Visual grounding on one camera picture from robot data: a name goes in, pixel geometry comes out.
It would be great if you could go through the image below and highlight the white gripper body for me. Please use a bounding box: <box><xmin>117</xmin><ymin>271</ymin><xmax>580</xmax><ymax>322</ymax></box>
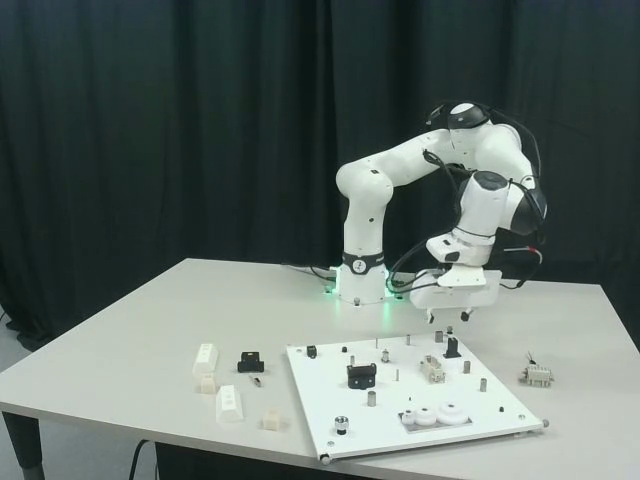
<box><xmin>409</xmin><ymin>268</ymin><xmax>503</xmax><ymax>312</ymax></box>

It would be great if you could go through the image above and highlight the long white peg holder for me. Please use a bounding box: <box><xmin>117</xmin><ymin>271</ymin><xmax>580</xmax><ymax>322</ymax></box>
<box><xmin>192</xmin><ymin>342</ymin><xmax>221</xmax><ymax>375</ymax></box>
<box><xmin>214</xmin><ymin>383</ymin><xmax>246</xmax><ymax>424</ymax></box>

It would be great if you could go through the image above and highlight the black USB plug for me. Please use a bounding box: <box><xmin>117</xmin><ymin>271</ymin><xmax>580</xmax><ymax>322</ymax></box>
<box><xmin>442</xmin><ymin>325</ymin><xmax>462</xmax><ymax>359</ymax></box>

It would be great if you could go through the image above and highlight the white task board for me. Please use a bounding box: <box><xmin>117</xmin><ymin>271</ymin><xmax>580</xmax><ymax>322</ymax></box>
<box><xmin>284</xmin><ymin>333</ymin><xmax>551</xmax><ymax>462</ymax></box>

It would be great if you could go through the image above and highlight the grey waterproof plug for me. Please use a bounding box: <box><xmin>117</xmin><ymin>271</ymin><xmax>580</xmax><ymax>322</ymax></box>
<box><xmin>519</xmin><ymin>351</ymin><xmax>547</xmax><ymax>389</ymax></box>

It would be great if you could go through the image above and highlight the white large gear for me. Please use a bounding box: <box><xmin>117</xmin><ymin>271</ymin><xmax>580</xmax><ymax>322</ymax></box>
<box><xmin>435</xmin><ymin>401</ymin><xmax>470</xmax><ymax>426</ymax></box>

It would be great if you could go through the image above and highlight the black D-SUB plug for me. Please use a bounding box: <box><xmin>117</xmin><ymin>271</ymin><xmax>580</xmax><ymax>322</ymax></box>
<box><xmin>236</xmin><ymin>351</ymin><xmax>266</xmax><ymax>374</ymax></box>

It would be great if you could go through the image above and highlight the black curtain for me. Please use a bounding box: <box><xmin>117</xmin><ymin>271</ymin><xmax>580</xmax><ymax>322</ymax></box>
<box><xmin>0</xmin><ymin>0</ymin><xmax>640</xmax><ymax>351</ymax></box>

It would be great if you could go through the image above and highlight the dark table leg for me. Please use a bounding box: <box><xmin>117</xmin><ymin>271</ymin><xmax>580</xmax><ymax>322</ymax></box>
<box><xmin>1</xmin><ymin>410</ymin><xmax>45</xmax><ymax>480</ymax></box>

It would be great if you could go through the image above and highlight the black looped wrist cable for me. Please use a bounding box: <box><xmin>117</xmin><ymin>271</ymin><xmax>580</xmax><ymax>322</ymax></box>
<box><xmin>391</xmin><ymin>241</ymin><xmax>451</xmax><ymax>297</ymax></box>

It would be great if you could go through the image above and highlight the black base cable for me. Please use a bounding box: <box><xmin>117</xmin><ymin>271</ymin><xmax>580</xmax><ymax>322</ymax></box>
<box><xmin>284</xmin><ymin>262</ymin><xmax>341</xmax><ymax>281</ymax></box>

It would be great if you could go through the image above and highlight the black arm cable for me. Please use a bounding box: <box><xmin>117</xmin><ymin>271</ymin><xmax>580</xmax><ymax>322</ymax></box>
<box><xmin>422</xmin><ymin>102</ymin><xmax>549</xmax><ymax>246</ymax></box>

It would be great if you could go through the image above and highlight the black cable under table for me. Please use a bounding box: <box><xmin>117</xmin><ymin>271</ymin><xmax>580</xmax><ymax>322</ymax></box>
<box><xmin>130</xmin><ymin>438</ymin><xmax>154</xmax><ymax>480</ymax></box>

